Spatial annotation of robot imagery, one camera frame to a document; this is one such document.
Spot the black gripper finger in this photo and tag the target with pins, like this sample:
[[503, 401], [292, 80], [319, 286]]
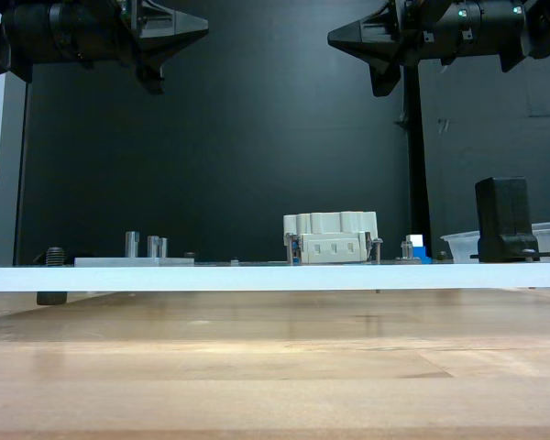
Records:
[[165, 46], [371, 29], [376, 55], [183, 25]]

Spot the black vertical column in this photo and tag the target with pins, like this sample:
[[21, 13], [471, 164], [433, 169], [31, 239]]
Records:
[[417, 183]]

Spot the beige connector housing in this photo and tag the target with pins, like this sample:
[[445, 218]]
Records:
[[330, 238]]

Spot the small blue white socket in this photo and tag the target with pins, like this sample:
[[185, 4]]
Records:
[[417, 242]]

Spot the tall black holder block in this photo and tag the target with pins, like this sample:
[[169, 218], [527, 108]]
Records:
[[504, 215]]

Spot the clear plastic tub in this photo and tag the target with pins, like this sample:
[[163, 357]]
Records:
[[458, 247]]

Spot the blue clamp holder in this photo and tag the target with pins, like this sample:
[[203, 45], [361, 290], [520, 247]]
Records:
[[294, 251]]

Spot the black threaded screw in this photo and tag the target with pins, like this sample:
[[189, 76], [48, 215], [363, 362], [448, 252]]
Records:
[[56, 256]]

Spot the white task board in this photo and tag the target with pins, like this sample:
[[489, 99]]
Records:
[[275, 277]]

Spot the black rubber foot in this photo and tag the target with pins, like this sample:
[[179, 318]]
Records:
[[51, 299]]

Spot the small silver bracket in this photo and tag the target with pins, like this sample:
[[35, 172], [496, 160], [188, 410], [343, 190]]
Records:
[[405, 251]]

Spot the short silver metal post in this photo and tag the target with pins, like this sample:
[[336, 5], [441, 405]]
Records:
[[163, 248], [152, 246]]

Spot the tall silver metal post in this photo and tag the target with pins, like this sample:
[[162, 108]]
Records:
[[132, 245]]

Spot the grey metal base plate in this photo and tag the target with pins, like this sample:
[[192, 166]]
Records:
[[119, 261]]

